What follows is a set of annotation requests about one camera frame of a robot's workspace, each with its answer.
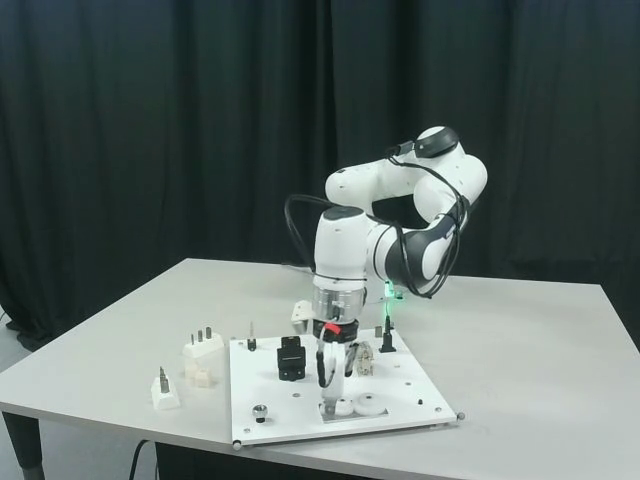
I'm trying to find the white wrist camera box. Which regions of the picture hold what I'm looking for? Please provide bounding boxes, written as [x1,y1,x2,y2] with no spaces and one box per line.
[292,301,314,334]

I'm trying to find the black cabinet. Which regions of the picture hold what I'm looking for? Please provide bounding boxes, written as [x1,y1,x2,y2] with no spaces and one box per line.
[155,442,351,480]

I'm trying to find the black curtain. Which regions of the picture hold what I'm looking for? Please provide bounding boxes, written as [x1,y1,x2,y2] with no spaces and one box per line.
[0,0,640,347]

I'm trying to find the black floor cable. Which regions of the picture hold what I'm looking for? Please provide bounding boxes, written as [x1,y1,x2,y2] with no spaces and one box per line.
[130,439,156,480]

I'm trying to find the dark table leg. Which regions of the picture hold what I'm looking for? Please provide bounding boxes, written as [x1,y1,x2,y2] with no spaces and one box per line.
[0,410,40,480]

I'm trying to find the black elbow cable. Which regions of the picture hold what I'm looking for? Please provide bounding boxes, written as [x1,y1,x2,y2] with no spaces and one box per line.
[384,142,474,301]

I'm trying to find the white large gear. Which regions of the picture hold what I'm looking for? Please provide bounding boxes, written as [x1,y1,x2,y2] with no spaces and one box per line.
[353,393,385,416]

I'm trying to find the black D-SUB plug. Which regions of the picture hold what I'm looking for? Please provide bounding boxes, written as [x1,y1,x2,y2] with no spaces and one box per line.
[276,335,306,384]

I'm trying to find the white task board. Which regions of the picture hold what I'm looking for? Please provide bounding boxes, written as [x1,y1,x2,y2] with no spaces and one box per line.
[227,333,466,449]

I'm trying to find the white round peg holder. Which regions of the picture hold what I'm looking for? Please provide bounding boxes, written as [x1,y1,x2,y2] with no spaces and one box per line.
[149,377,180,412]

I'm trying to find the white square peg holder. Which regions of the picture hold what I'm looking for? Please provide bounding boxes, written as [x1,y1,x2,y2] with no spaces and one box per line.
[182,335,224,371]

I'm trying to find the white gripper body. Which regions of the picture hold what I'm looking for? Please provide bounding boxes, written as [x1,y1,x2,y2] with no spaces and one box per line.
[320,344,348,402]

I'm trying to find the thick black wrist cable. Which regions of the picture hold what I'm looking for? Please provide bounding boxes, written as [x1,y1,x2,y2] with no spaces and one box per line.
[283,193,331,276]

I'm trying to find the grey waterproof plug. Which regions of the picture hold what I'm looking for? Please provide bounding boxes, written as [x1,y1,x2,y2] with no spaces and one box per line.
[349,341,376,376]

